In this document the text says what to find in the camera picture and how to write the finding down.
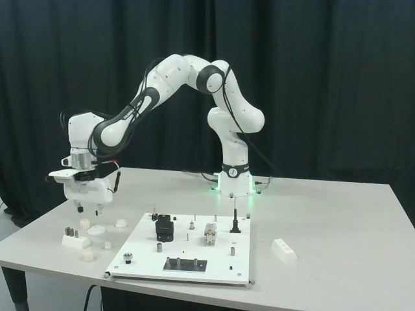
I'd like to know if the black base cable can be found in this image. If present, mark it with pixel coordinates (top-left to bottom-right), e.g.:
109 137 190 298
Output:
198 170 222 183

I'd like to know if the thin black rod red tag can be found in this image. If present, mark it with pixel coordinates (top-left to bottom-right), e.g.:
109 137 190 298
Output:
110 158 123 193

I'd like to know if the black D-SUB plug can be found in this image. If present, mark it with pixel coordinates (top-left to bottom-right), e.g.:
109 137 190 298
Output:
155 214 176 243

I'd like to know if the flat white camera plate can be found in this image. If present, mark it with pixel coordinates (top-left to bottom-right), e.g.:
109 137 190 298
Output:
48 168 77 179

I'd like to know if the black curtain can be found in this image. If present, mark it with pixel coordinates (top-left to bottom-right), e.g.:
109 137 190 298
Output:
0 0 415 229

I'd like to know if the thin bolt on black base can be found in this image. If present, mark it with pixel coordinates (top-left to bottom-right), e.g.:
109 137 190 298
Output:
229 209 241 235

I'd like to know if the black floor cable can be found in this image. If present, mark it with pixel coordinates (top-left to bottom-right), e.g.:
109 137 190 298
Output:
84 284 99 311

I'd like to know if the black under-table box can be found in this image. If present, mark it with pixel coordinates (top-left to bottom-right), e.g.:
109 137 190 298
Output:
99 286 251 311

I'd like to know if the black table leg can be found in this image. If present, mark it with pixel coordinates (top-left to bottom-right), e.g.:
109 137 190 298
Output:
1 266 29 311

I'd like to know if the white task board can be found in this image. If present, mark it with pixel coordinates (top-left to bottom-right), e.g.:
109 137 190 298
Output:
103 211 257 288

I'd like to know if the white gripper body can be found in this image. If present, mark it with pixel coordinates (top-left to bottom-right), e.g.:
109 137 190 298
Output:
63 178 114 205

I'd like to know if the white peg holder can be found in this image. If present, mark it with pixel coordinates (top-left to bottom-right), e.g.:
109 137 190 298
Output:
61 235 92 250

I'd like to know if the white holder with empty holes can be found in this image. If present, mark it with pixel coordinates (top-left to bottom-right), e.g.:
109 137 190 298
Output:
270 238 298 262

